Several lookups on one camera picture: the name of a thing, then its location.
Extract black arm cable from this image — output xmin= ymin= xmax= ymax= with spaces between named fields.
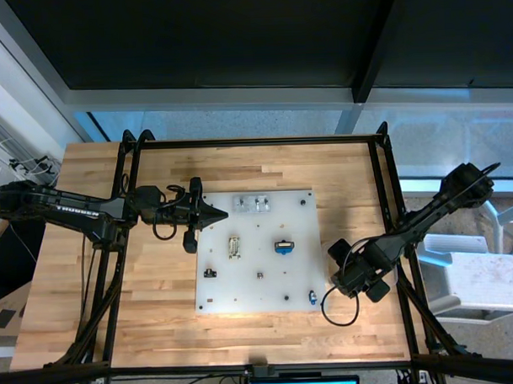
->
xmin=319 ymin=276 xmax=360 ymax=328
xmin=149 ymin=184 xmax=190 ymax=242

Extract black fixed camera box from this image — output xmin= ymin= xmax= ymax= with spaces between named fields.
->
xmin=249 ymin=358 xmax=277 ymax=378

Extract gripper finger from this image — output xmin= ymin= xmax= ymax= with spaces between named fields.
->
xmin=203 ymin=214 xmax=229 ymax=232
xmin=203 ymin=195 xmax=228 ymax=216

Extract black metal frame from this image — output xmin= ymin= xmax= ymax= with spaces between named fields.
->
xmin=0 ymin=115 xmax=513 ymax=384

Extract white board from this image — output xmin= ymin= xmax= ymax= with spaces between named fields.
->
xmin=191 ymin=188 xmax=330 ymax=317

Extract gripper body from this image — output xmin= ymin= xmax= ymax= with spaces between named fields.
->
xmin=329 ymin=237 xmax=390 ymax=305
xmin=166 ymin=176 xmax=206 ymax=255

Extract brown cardboard box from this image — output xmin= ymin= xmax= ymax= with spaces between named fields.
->
xmin=0 ymin=281 xmax=35 ymax=337

